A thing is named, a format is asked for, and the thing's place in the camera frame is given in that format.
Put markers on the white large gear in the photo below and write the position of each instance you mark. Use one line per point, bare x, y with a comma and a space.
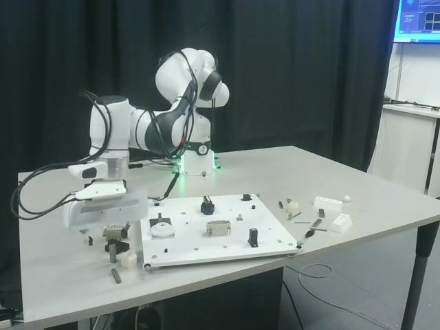
161, 229

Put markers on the small white holder block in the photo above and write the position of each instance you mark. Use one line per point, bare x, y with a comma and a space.
129, 260

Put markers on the flat white mounting plate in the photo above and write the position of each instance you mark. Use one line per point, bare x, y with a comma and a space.
99, 192

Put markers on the small white round part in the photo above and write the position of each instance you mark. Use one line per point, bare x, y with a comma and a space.
347, 198

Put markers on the long white peg holder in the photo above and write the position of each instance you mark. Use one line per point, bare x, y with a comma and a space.
328, 203

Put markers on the metal round peg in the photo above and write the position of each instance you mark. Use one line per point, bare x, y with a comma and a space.
115, 276

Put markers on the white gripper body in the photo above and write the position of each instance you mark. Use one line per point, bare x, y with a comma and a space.
103, 211

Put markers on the grey metal USB plug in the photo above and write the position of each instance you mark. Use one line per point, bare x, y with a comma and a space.
317, 225

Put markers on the white task board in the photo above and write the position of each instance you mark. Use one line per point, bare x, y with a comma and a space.
220, 247

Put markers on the black table leg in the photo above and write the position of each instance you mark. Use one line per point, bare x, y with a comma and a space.
417, 275

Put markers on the beige rectangular connector plug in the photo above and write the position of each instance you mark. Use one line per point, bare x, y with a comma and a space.
112, 233

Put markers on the blue screen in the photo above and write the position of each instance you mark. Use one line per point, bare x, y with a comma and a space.
419, 20

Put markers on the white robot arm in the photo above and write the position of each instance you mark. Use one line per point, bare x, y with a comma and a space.
110, 123

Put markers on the small white holder with peg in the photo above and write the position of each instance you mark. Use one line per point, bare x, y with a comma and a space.
293, 207

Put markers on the black square peg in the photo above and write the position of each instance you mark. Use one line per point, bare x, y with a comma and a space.
321, 213

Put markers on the sloped white peg holder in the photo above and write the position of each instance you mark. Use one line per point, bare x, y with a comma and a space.
341, 223

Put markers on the white cabinet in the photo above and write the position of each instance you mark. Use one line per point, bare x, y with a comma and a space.
405, 148

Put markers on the black curtain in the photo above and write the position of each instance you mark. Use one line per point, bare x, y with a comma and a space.
309, 68

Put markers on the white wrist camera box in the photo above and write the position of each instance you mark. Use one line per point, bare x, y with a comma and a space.
86, 170

